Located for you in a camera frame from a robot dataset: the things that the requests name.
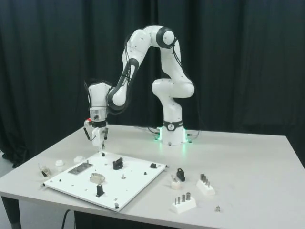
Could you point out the white medium gear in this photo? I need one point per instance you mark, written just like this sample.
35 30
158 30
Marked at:
59 165

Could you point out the white square peg holder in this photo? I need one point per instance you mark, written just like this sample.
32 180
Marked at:
206 190

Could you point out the medium metal square peg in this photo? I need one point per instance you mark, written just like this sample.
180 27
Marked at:
206 181

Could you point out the small white plug holder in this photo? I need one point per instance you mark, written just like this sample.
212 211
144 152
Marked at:
175 185
47 176

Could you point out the metal BNC plug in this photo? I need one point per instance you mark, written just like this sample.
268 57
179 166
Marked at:
217 209

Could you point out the dark table leg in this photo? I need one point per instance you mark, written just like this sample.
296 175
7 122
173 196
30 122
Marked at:
10 212

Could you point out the black D-SUB plug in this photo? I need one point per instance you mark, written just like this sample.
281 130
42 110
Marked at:
180 174

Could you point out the black curtain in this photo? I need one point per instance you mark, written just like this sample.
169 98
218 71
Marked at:
35 71

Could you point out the large metal square peg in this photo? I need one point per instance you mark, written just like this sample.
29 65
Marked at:
202 178

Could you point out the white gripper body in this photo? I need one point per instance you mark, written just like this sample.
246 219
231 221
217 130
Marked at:
97 137

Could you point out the white large gear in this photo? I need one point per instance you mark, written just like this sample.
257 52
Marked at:
79 159

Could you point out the metal USB plug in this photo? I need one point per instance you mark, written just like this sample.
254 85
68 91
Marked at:
174 179

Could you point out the white round peg holder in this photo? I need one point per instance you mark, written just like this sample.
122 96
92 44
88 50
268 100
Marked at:
183 207

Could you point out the large metal round peg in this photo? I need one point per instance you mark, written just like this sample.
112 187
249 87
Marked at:
188 196

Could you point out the small metal square peg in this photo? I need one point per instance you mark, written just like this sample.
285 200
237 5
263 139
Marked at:
209 184

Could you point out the white task board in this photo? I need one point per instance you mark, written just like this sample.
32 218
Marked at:
107 181

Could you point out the medium metal round peg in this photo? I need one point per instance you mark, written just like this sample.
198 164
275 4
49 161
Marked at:
183 198

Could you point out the beige waterproof plug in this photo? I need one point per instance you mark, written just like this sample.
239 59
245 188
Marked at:
42 167

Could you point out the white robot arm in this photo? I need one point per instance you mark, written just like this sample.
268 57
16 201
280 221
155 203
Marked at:
171 100

